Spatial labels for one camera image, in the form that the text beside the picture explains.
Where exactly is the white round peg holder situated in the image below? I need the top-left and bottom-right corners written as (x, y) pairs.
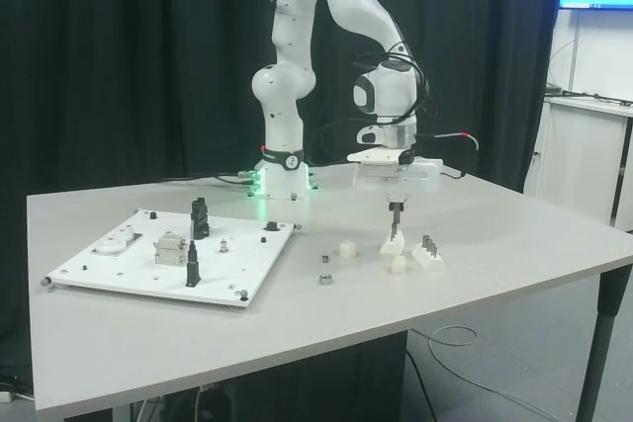
top-left (410, 242), bottom-right (447, 273)

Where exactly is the black floor cable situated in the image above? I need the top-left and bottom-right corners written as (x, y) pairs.
top-left (405, 348), bottom-right (432, 422)

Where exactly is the white square peg holder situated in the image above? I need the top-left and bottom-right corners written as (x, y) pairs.
top-left (379, 232), bottom-right (408, 256)

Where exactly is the white large gear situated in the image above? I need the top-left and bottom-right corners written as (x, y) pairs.
top-left (95, 237), bottom-right (129, 258)

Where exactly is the black table leg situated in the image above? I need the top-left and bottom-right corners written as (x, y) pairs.
top-left (578, 261), bottom-right (627, 422)

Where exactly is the white task board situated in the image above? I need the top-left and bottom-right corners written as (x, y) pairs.
top-left (43, 208), bottom-right (298, 312)

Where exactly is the black base cable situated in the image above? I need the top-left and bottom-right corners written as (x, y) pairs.
top-left (212, 172), bottom-right (259, 188)

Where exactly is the grey floor cable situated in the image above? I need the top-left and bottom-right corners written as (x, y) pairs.
top-left (426, 324), bottom-right (633, 422)

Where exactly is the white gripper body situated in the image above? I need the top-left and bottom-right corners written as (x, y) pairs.
top-left (351, 158), bottom-right (443, 195)

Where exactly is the white cabinet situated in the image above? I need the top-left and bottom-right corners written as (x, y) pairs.
top-left (523, 94), bottom-right (633, 234)

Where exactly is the black slim plug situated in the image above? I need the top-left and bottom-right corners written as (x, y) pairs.
top-left (184, 239), bottom-right (202, 290)

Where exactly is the black curtain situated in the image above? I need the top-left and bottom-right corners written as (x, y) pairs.
top-left (0, 0), bottom-right (571, 386)

